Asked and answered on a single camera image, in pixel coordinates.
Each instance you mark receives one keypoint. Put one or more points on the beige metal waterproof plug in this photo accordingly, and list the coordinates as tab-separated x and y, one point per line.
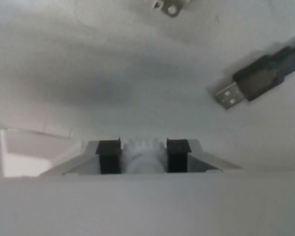
167	5

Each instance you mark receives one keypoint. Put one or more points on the white small gear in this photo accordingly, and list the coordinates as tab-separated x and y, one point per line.
143	159

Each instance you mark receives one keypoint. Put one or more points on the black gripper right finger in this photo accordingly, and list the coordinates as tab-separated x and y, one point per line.
177	157

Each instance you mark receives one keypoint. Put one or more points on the black USB plug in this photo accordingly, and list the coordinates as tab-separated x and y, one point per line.
258	78

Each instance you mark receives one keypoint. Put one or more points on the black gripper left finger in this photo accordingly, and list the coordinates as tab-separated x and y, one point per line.
109	157

